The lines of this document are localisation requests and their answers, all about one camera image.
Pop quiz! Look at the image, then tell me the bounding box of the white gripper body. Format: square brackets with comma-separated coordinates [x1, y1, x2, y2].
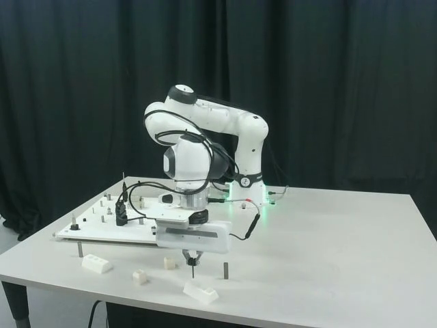
[155, 220, 234, 256]

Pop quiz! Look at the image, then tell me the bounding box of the white three-hole peg holder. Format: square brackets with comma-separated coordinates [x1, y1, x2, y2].
[182, 279, 220, 305]
[81, 253, 114, 275]

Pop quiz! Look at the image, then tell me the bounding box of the small white holder square hole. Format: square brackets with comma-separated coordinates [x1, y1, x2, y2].
[132, 269, 152, 286]

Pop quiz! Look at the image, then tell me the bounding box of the flat white mounting plate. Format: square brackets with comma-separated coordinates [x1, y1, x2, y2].
[154, 213, 191, 231]

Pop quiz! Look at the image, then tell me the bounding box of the black cabinet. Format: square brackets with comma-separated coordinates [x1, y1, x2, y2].
[105, 300, 246, 328]

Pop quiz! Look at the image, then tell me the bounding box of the white task board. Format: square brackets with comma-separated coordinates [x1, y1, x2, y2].
[53, 191, 192, 246]

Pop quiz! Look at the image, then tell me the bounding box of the black table leg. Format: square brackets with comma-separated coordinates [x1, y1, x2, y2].
[1, 281, 29, 328]

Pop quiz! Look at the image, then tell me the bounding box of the black curtain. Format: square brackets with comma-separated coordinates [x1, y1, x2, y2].
[0, 0, 437, 242]

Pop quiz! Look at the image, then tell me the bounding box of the silver flange ring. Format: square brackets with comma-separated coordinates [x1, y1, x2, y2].
[177, 189, 210, 210]

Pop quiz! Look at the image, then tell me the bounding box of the thin black rod on wire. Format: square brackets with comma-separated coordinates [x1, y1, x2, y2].
[210, 196, 263, 241]

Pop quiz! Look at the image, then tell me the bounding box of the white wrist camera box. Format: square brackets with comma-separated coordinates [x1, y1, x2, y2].
[158, 193, 181, 206]

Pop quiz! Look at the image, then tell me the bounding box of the black camera cable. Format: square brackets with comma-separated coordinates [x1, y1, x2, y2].
[117, 178, 179, 225]

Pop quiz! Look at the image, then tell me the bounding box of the black USB plug with cable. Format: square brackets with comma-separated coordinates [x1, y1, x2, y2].
[120, 172, 129, 206]

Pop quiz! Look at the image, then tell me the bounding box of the black base cable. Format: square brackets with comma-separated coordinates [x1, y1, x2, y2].
[267, 184, 291, 206]

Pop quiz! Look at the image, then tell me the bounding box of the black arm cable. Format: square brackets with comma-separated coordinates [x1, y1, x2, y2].
[143, 112, 242, 192]

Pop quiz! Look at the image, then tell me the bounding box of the black floor cable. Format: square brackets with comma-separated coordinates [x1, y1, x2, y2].
[89, 299, 108, 328]

